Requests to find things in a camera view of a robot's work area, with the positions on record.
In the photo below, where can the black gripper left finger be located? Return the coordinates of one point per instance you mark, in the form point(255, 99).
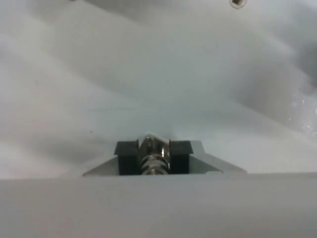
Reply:
point(127, 158)

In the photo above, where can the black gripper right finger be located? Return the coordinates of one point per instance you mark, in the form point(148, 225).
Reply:
point(180, 158)

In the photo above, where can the metal BNC plug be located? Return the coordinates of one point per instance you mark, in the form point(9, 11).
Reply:
point(154, 161)

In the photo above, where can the white task board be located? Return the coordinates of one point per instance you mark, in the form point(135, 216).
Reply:
point(99, 86)

